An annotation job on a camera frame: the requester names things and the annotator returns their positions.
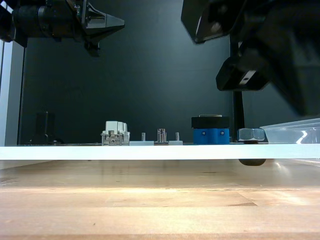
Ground silver M12 hex nut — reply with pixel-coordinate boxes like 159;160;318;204
236;127;266;144

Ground clear plastic tub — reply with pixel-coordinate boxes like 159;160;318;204
259;117;320;167

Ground blue black D-sub connector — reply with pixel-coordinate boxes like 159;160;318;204
191;114;231;145

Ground beige rectangular connector housing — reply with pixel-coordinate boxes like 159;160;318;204
100;121;131;147

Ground white plastic board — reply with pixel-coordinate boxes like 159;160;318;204
0;142;320;161

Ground black metal frame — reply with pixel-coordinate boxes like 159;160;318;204
229;37;245;143

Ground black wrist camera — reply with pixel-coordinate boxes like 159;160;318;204
180;0;238;45

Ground grey aluminium partition frame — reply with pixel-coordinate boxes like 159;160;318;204
0;39;13;146

